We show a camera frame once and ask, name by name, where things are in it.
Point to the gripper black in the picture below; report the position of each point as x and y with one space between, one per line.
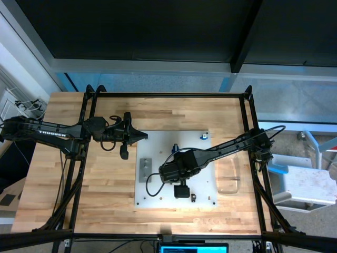
172 172
126 134

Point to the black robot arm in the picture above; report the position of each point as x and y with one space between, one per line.
52 131
229 147

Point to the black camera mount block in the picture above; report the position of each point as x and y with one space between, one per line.
166 238

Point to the blue and white socket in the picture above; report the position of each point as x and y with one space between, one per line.
203 136

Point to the grey metal block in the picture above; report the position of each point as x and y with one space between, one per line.
143 166

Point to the white step ladder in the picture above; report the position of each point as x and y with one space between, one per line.
308 184

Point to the blue clamp connector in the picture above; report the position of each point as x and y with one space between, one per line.
174 147

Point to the black aluminium frame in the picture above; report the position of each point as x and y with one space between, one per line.
168 94

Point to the brown cardboard box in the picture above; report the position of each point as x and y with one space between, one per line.
15 189

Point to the laptop screen with blue edge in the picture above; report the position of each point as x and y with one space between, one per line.
192 249

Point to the small black connector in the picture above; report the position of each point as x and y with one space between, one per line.
193 198

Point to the clear plastic tub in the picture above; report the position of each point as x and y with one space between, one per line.
227 184

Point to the white mounting board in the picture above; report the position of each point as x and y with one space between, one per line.
202 189

